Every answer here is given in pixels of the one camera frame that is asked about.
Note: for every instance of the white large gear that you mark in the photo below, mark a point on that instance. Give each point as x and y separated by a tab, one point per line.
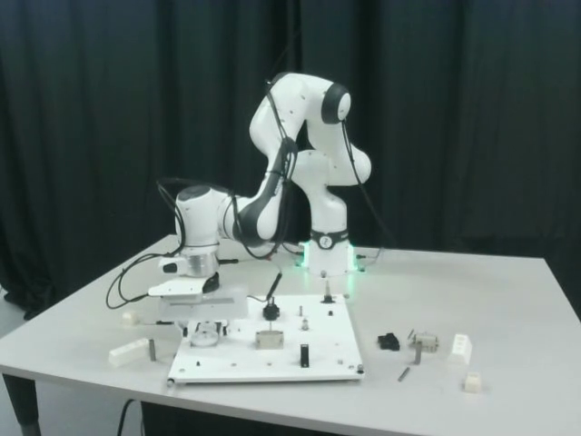
204	340

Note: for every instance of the grey table leg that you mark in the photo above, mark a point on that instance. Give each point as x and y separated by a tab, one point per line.
20	404

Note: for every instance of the metal square peg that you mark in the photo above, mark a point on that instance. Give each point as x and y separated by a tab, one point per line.
153	349

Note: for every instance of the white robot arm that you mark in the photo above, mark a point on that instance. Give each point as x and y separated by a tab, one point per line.
327	213

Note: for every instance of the metal BNC plug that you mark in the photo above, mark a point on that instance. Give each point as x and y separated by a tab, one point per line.
305	325

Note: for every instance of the metal bolt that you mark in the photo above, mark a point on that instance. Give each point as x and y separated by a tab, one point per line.
327	291

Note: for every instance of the white task board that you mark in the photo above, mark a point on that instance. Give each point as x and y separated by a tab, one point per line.
281	368

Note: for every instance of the flat white mount plate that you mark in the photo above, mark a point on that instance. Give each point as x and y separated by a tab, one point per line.
177	290

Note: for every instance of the dark metal peg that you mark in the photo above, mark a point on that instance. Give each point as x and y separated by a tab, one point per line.
403	373

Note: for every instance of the black curtain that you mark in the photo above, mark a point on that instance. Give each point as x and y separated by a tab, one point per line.
454	113

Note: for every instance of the black D-SUB plug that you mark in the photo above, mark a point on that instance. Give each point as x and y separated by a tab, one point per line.
388	342

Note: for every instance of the long white peg holder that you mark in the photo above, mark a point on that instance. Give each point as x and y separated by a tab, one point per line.
129	352

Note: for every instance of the white cube holder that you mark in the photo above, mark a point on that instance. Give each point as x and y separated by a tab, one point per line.
130	318
472	381

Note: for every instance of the metal round peg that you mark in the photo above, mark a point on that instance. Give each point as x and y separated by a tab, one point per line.
417	357

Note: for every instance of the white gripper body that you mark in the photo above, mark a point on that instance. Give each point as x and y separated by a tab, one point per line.
218	310

